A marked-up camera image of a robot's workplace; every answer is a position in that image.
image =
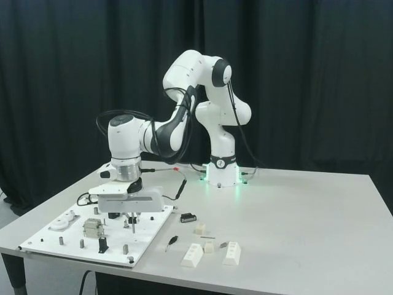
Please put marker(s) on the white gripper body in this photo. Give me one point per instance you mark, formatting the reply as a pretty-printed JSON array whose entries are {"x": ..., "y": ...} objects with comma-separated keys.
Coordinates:
[{"x": 144, "y": 201}]

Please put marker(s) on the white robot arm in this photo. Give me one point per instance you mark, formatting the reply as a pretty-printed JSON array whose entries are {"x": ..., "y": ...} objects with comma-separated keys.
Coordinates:
[{"x": 218, "y": 129}]

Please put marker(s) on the long white peg holder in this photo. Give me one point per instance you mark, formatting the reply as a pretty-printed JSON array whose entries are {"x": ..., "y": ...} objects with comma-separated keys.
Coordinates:
[
  {"x": 231, "y": 253},
  {"x": 192, "y": 255}
]

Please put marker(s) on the thin metal peg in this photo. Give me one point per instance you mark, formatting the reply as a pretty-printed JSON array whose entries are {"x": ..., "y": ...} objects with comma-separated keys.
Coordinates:
[{"x": 207, "y": 237}]

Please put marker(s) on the metal waterproof plug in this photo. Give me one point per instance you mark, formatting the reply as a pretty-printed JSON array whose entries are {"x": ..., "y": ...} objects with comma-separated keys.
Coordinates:
[{"x": 91, "y": 229}]

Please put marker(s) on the white task board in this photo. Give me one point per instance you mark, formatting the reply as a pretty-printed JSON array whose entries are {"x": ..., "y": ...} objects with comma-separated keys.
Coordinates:
[{"x": 92, "y": 246}]

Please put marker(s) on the black D-SUB plug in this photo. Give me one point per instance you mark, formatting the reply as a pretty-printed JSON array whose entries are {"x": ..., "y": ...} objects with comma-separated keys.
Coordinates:
[{"x": 188, "y": 217}]

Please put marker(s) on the white medium gear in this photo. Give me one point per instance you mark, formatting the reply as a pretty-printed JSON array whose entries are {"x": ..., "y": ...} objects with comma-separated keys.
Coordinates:
[{"x": 69, "y": 216}]

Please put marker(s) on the small white cube holder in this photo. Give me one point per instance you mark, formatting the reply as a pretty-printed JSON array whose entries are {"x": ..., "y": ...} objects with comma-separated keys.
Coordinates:
[
  {"x": 199, "y": 229},
  {"x": 208, "y": 247}
]

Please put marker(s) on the white large gear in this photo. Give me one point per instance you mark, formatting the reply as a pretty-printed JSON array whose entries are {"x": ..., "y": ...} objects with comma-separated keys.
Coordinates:
[{"x": 59, "y": 225}]

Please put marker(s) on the black table leg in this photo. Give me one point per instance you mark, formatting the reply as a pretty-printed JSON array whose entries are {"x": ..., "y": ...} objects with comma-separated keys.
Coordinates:
[{"x": 13, "y": 273}]

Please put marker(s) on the black curtains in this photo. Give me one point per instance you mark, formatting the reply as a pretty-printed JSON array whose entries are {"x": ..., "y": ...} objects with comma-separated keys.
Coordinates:
[{"x": 61, "y": 77}]

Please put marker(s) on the black bracket socket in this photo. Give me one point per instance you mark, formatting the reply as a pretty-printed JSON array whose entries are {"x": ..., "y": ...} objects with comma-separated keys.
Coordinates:
[{"x": 102, "y": 245}]

